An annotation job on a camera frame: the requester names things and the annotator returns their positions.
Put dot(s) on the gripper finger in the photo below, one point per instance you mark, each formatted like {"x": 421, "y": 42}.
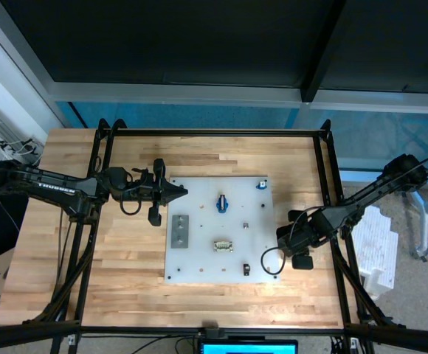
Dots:
{"x": 176, "y": 195}
{"x": 176, "y": 188}

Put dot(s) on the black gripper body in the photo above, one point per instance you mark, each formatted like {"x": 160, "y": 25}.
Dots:
{"x": 158, "y": 191}
{"x": 295, "y": 245}

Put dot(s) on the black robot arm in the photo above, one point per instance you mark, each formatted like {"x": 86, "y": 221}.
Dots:
{"x": 365, "y": 199}
{"x": 51, "y": 186}

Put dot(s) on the black connector housing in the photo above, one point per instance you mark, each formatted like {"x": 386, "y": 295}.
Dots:
{"x": 246, "y": 269}

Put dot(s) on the white taskboard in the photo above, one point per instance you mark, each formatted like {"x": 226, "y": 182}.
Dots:
{"x": 199, "y": 258}

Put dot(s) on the beige HAN10E base socket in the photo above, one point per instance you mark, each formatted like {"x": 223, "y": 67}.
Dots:
{"x": 223, "y": 246}

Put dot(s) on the small blue white connector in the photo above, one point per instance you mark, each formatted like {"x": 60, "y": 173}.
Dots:
{"x": 261, "y": 184}

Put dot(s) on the grey metal plate with pegs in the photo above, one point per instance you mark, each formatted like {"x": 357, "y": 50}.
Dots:
{"x": 173, "y": 232}

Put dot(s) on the white foam block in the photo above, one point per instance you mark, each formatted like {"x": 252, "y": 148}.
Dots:
{"x": 376, "y": 250}

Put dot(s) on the laptop screen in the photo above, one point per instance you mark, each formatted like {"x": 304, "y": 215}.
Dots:
{"x": 247, "y": 348}

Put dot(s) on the grey metal stand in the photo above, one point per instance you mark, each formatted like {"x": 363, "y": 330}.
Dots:
{"x": 424, "y": 221}

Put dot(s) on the blue round connector mount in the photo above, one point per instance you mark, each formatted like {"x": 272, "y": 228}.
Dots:
{"x": 221, "y": 208}

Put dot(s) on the black table-level camera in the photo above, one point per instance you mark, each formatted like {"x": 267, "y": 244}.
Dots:
{"x": 212, "y": 333}

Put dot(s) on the black aluminium frame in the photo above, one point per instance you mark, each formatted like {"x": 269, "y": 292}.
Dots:
{"x": 144, "y": 328}

